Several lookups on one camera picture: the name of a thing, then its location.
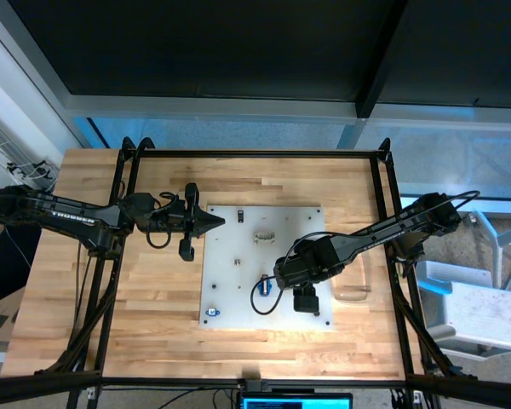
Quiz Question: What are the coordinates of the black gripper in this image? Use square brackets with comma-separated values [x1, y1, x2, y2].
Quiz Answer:
[146, 182, 226, 262]
[292, 255, 327, 314]

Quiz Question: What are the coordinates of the white taskboard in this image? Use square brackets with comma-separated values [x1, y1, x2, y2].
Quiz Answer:
[199, 204, 336, 331]

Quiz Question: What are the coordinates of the blue round holder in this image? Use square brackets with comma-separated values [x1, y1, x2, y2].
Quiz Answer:
[255, 274, 274, 298]

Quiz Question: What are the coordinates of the clear plastic tub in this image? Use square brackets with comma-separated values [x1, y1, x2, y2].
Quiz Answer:
[330, 245, 374, 304]

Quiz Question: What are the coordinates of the laptop screen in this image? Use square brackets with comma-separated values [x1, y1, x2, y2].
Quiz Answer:
[237, 392, 353, 409]

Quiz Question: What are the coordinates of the white step stool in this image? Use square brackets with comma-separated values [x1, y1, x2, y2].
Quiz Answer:
[416, 259, 511, 363]

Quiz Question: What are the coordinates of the white power strip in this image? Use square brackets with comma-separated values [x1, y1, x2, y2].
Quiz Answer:
[3, 159, 57, 184]

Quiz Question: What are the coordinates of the grey metal stand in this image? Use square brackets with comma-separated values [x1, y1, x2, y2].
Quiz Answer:
[463, 210, 511, 295]

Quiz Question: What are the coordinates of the cardboard box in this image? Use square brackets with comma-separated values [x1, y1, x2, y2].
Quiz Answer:
[0, 285, 27, 342]

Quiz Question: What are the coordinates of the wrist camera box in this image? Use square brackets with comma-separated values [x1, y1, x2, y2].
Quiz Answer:
[273, 258, 294, 291]

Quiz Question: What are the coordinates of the black looping arm cable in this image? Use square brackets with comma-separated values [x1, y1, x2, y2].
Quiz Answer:
[250, 276, 289, 316]
[158, 190, 180, 212]
[280, 232, 329, 268]
[146, 221, 173, 250]

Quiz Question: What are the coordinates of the black aluminium frame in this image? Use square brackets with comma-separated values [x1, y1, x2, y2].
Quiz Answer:
[0, 135, 511, 409]

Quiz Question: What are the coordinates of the small black table camera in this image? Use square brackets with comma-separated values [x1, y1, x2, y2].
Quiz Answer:
[241, 368, 263, 389]

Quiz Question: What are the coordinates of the black elbow cable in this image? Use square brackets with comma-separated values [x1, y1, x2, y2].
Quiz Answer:
[442, 189, 481, 216]

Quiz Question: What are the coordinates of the black wall column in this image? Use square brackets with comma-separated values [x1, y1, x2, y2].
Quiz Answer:
[355, 0, 410, 119]

